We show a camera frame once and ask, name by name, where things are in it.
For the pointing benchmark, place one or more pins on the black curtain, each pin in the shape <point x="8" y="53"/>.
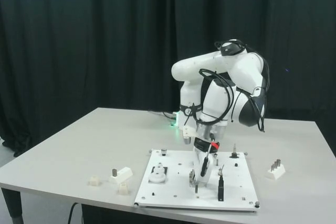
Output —
<point x="78" y="24"/>

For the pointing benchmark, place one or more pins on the white long peg holder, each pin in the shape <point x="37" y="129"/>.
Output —
<point x="124" y="174"/>

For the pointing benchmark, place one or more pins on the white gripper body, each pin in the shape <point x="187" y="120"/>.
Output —
<point x="200" y="165"/>

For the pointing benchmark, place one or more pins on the white large gear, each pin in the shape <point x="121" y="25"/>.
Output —
<point x="157" y="177"/>

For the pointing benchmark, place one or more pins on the white small gear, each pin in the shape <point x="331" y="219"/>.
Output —
<point x="159" y="167"/>

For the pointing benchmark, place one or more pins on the white task board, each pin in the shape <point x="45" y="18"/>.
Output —
<point x="170" y="197"/>

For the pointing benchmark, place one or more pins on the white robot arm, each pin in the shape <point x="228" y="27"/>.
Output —
<point x="236" y="74"/>

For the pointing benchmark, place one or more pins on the black USB plug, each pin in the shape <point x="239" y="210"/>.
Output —
<point x="221" y="190"/>

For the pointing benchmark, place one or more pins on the small white cube holder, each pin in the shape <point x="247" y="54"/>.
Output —
<point x="95" y="180"/>
<point x="123" y="189"/>

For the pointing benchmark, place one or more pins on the white round peg holder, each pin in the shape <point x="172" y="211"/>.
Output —
<point x="274" y="173"/>

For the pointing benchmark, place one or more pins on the metal BNC plug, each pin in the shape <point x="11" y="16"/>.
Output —
<point x="164" y="152"/>

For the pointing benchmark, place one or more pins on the metal bolt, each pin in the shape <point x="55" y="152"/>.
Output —
<point x="234" y="151"/>

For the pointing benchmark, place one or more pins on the metal square peg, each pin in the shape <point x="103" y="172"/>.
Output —
<point x="114" y="172"/>
<point x="196" y="191"/>

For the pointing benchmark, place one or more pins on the dark table leg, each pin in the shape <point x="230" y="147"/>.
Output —
<point x="11" y="205"/>

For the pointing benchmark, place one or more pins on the clear Ethernet plug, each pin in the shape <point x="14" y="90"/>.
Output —
<point x="221" y="171"/>

